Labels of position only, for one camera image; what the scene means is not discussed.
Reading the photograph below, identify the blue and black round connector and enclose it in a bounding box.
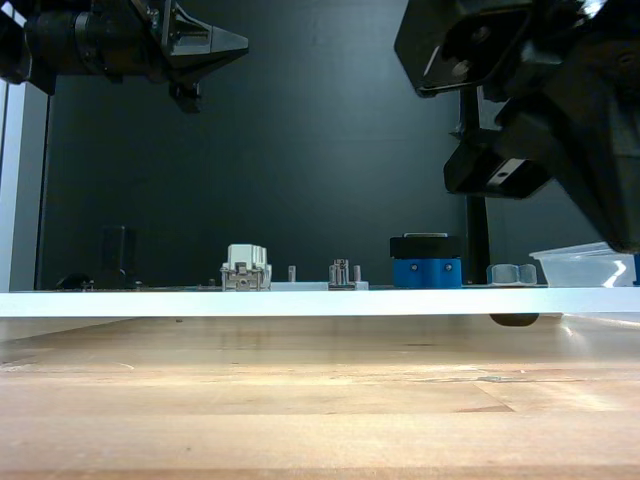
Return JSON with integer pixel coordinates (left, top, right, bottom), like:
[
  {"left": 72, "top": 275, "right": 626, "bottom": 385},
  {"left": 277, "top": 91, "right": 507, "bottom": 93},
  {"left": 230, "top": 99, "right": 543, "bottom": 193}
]
[{"left": 389, "top": 232, "right": 464, "bottom": 290}]

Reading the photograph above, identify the grey connector housing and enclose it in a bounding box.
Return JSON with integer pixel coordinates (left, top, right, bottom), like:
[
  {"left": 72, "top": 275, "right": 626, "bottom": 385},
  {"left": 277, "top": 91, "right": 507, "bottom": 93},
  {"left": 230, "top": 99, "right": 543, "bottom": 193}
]
[{"left": 219, "top": 243, "right": 275, "bottom": 293}]

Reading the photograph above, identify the small silver threaded stud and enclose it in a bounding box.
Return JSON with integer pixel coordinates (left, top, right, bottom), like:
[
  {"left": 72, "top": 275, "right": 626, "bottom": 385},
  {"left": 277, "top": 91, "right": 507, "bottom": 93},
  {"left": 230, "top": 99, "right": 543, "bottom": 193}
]
[{"left": 329, "top": 258, "right": 362, "bottom": 293}]

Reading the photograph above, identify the white board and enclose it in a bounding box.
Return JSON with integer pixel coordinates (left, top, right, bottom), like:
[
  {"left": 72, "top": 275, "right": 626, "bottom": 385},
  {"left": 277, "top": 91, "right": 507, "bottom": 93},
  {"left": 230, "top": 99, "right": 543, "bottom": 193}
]
[{"left": 0, "top": 283, "right": 640, "bottom": 320}]

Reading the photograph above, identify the clear plastic tub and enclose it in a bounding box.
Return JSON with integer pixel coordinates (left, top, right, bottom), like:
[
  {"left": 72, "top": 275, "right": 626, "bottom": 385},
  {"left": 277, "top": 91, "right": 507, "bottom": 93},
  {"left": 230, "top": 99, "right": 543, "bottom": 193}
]
[{"left": 528, "top": 241, "right": 640, "bottom": 289}]

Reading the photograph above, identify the black aluminium frame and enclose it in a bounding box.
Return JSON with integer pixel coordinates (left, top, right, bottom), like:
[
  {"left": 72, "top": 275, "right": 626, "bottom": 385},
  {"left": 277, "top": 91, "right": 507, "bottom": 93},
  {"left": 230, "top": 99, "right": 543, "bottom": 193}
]
[{"left": 449, "top": 89, "right": 490, "bottom": 287}]

